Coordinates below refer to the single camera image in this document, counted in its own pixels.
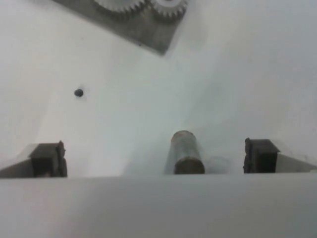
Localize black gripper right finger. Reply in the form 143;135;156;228
243;137;317;174

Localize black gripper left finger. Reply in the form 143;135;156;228
0;140;68;179

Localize metal round peg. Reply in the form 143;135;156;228
165;130;206;175

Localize white large gear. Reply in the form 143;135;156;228
93;0;152;19

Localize white medium gear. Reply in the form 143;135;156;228
150;0;189;22

